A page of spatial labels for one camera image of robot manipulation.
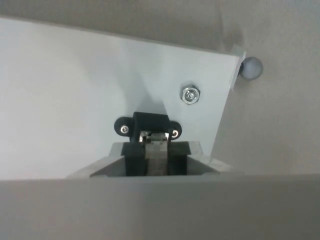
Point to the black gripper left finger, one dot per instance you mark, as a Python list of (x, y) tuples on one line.
[(132, 160)]

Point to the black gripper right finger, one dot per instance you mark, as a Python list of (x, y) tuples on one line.
[(178, 160)]

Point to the grey Ethernet plug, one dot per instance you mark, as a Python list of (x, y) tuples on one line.
[(157, 155)]

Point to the white task board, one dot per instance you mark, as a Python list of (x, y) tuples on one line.
[(62, 100)]

